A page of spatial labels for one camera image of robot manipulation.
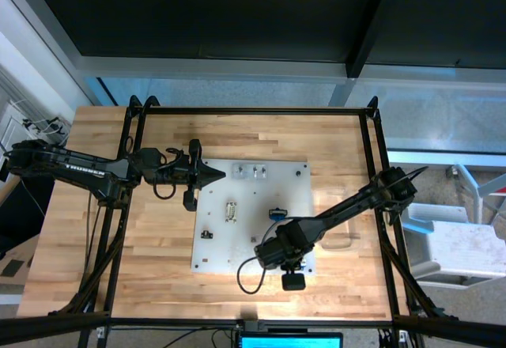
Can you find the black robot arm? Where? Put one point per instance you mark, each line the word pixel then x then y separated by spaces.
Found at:
pixel 340 213
pixel 79 166

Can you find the grey metal cart frame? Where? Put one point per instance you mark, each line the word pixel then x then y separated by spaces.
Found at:
pixel 470 182

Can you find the small black socket bracket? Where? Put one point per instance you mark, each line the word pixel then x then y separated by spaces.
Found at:
pixel 206 234

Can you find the black low camera mount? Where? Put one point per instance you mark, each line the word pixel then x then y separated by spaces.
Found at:
pixel 249 323

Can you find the black aluminium frame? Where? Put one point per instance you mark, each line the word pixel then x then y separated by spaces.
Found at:
pixel 253 110

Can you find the clear plastic tub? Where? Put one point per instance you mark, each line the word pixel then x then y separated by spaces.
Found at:
pixel 340 245

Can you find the grey connector housing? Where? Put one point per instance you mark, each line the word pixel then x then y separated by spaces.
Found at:
pixel 231 211

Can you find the brown cardboard box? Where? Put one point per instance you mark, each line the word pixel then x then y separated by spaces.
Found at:
pixel 27 253

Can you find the white mounting board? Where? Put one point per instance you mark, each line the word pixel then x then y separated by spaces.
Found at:
pixel 237 253

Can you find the white plastic step stool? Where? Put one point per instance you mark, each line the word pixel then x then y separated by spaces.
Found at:
pixel 466 245

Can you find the clear block with posts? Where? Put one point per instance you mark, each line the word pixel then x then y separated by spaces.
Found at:
pixel 249 171

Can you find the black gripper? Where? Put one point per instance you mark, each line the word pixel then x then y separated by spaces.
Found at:
pixel 180 174
pixel 293 282

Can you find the blue laptop screen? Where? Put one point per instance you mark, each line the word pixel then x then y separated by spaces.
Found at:
pixel 288 342

